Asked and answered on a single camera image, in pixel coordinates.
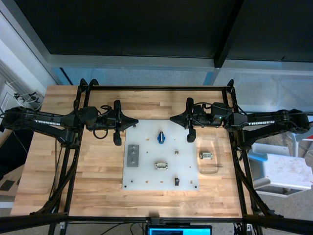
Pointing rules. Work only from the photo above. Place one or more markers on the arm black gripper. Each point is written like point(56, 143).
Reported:
point(118, 139)
point(191, 134)

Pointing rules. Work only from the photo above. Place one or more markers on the beige HAN10E connector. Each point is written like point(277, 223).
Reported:
point(205, 155)

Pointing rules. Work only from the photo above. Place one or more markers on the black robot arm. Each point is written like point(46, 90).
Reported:
point(259, 123)
point(46, 122)

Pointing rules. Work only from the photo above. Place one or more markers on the beige HAN10E hub socket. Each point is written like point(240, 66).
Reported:
point(161, 166)

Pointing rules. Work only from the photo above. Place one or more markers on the black connector housing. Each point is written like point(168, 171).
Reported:
point(176, 181)

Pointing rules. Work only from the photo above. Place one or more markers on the blue clamp with metal bar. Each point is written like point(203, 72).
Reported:
point(161, 137)

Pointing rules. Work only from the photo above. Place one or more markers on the grey metal plate with pegs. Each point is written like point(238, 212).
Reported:
point(133, 156)

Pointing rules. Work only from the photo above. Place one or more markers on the white plastic board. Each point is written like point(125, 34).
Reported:
point(151, 171)

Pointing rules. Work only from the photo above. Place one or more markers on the clear plastic tub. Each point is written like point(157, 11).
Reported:
point(207, 172)

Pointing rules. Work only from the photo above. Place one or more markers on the screen with blue edge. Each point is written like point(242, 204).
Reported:
point(178, 230)

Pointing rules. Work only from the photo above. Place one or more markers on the white step stool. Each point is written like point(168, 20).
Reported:
point(286, 169)

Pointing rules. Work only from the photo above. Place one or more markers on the brown cardboard box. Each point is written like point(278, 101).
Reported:
point(14, 176)

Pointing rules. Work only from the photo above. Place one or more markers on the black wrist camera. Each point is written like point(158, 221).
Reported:
point(106, 117)
point(205, 112)

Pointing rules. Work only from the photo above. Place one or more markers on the black aluminium frame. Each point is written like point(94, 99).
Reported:
point(156, 88)

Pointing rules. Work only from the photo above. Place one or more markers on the black table-level camera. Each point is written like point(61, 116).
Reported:
point(154, 219)

